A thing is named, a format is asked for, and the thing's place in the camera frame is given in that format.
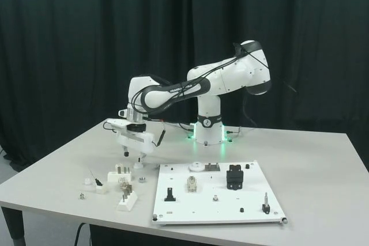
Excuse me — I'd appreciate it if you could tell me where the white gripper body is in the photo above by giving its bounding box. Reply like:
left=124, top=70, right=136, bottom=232
left=115, top=130, right=154, bottom=154

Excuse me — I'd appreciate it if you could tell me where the thin black rod red tag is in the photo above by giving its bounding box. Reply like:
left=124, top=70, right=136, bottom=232
left=144, top=116, right=167, bottom=147

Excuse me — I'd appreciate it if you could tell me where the white peg holder block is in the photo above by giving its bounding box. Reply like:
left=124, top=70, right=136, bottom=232
left=107, top=164, right=134, bottom=184

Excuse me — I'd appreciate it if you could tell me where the white wedge peg holder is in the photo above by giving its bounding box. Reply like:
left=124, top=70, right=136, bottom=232
left=115, top=192, right=138, bottom=212

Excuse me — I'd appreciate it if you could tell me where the white task board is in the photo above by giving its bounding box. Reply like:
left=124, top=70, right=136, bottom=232
left=152, top=162, right=288, bottom=225

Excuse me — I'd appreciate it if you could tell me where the black curtain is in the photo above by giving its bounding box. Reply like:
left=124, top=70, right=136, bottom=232
left=0, top=0, right=369, bottom=160

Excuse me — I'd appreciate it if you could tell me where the black table leg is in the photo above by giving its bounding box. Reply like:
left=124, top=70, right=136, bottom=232
left=1, top=206, right=24, bottom=246

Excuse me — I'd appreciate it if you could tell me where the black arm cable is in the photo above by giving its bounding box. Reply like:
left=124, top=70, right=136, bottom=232
left=131, top=43, right=272, bottom=114

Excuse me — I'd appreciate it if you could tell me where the black floor cable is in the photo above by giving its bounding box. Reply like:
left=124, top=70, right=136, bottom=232
left=75, top=222, right=88, bottom=246

